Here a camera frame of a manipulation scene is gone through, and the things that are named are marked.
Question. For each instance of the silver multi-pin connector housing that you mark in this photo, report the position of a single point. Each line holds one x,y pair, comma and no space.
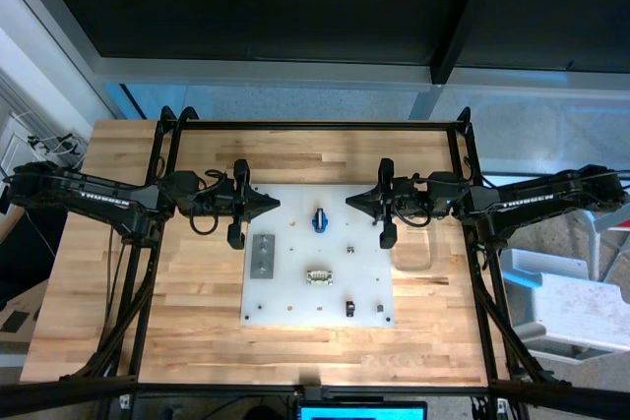
320,278

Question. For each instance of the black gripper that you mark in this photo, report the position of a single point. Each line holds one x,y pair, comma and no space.
240,198
389,198

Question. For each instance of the blue-edged screen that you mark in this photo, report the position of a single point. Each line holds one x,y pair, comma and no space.
361,412

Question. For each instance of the white step stool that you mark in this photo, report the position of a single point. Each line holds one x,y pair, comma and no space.
566,312

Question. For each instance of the grey metal screw block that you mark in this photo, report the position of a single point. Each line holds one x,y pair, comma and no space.
257,270

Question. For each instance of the black aluminium frame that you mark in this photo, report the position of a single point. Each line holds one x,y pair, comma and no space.
315,126

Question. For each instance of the silver plug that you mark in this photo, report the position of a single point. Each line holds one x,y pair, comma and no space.
320,217

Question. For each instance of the white task board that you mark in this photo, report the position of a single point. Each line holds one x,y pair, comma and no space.
305,253

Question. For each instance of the white cabinet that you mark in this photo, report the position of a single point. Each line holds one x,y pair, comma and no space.
29,154

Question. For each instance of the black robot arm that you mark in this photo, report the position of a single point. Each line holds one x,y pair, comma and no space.
531,201
98,196

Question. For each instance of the large blue connector mount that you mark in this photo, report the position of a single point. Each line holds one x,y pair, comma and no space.
320,228

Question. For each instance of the clear plastic tub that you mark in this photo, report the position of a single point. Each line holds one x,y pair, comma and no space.
413,255

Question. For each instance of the black USB socket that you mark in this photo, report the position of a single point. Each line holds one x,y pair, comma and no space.
350,309

